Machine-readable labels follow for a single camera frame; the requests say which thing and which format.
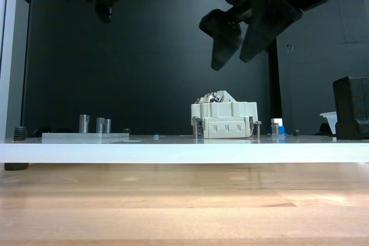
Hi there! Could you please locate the beige HAN10E hub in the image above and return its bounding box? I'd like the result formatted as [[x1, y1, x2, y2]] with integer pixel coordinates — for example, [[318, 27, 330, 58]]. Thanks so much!
[[190, 101, 258, 139]]

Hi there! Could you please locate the black rubber foot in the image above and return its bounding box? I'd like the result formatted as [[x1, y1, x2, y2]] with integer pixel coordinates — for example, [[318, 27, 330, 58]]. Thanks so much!
[[4, 162, 29, 171]]

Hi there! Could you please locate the blue mount with white block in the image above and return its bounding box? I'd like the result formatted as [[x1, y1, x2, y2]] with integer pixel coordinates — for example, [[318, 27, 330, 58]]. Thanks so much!
[[269, 118, 289, 139]]

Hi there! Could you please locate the black connector block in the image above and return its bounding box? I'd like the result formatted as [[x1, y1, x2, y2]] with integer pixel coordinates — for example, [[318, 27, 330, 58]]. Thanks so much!
[[332, 76, 369, 140]]

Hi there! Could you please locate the silver hub screw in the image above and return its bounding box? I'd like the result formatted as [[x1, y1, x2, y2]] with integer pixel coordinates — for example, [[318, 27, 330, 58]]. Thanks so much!
[[253, 120, 262, 143]]

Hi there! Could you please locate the tall steel post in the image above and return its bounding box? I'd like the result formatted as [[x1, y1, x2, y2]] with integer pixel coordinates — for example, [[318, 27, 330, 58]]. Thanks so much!
[[79, 114, 91, 134]]

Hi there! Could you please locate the white board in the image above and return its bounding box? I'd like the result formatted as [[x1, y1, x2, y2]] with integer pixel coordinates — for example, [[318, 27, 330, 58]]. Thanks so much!
[[0, 135, 369, 164]]

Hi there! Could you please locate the black threaded bolt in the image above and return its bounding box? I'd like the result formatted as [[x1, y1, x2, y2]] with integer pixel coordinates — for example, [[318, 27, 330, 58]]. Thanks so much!
[[13, 126, 28, 142]]

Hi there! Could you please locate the black wall post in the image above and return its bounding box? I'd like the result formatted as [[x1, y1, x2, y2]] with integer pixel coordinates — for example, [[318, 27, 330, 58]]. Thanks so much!
[[266, 37, 283, 143]]

